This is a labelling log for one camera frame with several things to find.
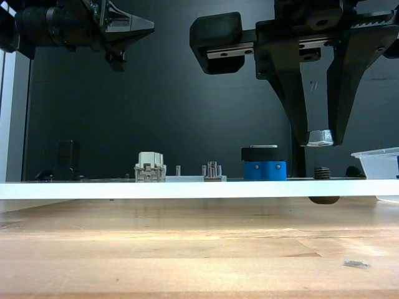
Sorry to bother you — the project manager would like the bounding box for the blue and black socket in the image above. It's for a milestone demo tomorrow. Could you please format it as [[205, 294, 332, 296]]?
[[241, 144, 287, 181]]

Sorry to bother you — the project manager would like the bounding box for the white board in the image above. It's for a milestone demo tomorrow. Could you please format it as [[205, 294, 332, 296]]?
[[0, 177, 399, 201]]

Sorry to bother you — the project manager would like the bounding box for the black rubber board foot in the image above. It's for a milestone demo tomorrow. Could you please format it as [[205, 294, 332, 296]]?
[[308, 195, 340, 205]]

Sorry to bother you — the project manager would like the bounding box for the small metal connector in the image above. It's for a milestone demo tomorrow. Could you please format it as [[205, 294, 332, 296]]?
[[204, 160, 226, 183]]

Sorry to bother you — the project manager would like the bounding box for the silver M12 hex nut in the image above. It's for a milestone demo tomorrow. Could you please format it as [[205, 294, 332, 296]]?
[[306, 129, 334, 147]]

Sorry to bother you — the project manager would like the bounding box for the beige connector housing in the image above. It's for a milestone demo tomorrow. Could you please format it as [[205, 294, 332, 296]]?
[[133, 151, 167, 183]]

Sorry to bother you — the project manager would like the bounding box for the small black connector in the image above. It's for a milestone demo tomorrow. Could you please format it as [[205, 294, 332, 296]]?
[[34, 139, 85, 182]]

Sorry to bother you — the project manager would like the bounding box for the clear plastic tub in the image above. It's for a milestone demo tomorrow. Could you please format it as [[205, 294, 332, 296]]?
[[350, 146, 399, 202]]

